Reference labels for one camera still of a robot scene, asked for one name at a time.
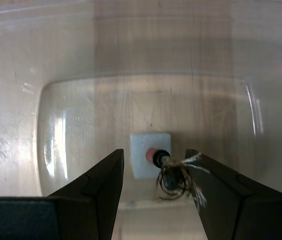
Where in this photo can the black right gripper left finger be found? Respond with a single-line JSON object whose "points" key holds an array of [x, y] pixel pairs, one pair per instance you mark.
{"points": [[93, 205]]}

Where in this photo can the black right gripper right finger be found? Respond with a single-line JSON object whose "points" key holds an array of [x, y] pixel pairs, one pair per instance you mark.
{"points": [[243, 212]]}

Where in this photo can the white foam block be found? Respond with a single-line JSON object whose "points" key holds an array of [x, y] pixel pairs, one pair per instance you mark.
{"points": [[138, 145]]}

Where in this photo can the clear plastic tub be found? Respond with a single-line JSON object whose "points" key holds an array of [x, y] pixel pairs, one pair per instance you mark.
{"points": [[56, 75]]}

